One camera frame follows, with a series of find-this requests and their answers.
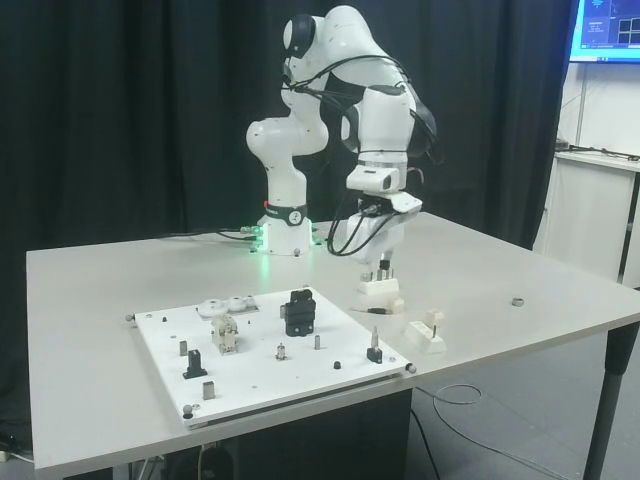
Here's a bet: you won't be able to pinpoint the black table leg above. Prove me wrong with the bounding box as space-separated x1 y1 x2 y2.
592 319 632 480

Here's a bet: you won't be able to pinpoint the black base cable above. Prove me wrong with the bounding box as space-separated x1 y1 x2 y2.
189 227 266 247

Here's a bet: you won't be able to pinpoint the black box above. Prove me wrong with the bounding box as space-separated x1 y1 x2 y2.
234 384 416 480

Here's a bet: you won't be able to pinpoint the blue screen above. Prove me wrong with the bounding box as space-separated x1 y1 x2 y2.
569 0 640 65

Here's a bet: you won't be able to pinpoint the black D-SUB plug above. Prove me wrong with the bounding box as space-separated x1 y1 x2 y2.
279 287 316 338

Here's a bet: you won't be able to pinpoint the grey floor cable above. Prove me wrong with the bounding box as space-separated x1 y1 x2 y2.
413 383 596 480

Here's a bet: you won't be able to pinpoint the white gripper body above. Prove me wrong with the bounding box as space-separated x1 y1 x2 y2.
349 212 404 269

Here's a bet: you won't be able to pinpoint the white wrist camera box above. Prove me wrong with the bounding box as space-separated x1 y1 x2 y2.
347 166 400 194

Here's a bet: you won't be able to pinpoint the flat white mounting plate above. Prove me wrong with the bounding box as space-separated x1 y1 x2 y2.
389 193 422 215

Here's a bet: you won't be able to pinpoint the white task board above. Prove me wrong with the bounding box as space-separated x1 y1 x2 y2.
127 287 417 431

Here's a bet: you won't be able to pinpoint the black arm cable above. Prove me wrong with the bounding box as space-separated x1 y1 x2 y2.
279 54 446 259

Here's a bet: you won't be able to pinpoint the black curtain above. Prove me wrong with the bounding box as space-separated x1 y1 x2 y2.
0 0 584 451

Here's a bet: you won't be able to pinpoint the white square peg holder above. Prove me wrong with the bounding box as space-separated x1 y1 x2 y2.
408 320 446 355

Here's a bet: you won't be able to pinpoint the white cabinet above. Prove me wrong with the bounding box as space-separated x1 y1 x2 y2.
539 149 640 291

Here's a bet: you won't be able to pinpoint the white round peg holder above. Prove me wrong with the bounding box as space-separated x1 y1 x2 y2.
357 278 402 314

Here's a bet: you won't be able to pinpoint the black floor cable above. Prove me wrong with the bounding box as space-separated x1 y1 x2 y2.
412 394 441 480

